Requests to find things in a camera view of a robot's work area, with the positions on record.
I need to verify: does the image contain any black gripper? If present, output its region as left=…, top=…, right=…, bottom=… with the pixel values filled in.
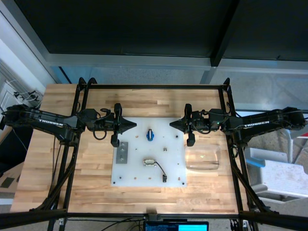
left=97, top=103, right=138, bottom=147
left=169, top=103, right=210, bottom=147

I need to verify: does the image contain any black USB cable with connector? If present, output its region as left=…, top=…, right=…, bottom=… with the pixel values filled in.
left=154, top=161, right=168, bottom=183

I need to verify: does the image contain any grey metal plate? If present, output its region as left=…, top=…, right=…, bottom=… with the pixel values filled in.
left=115, top=141, right=129, bottom=165

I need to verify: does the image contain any clear plastic tub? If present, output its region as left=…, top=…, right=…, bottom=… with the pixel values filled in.
left=184, top=143, right=221, bottom=173

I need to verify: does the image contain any white plastic board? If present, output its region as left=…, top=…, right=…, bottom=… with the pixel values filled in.
left=110, top=117, right=188, bottom=188

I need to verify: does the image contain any screen with blue edge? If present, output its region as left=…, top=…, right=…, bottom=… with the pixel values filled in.
left=143, top=221, right=209, bottom=231

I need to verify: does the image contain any grey metal stand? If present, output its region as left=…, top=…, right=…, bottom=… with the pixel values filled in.
left=276, top=125, right=308, bottom=165

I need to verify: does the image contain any white step stool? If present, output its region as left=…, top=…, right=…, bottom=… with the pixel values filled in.
left=250, top=158, right=308, bottom=205

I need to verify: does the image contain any brown cardboard box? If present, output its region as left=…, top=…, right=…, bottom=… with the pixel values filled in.
left=0, top=160, right=25, bottom=193

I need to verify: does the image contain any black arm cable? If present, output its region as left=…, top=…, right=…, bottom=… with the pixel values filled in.
left=92, top=108, right=113, bottom=141
left=191, top=109, right=211, bottom=135

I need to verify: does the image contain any small black camera box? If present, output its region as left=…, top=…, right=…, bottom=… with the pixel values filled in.
left=147, top=209, right=161, bottom=221

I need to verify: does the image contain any white cable bundle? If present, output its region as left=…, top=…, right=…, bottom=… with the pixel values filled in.
left=12, top=90, right=42, bottom=103

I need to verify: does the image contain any black metal frame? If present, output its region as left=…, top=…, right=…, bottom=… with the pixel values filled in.
left=0, top=77, right=308, bottom=231

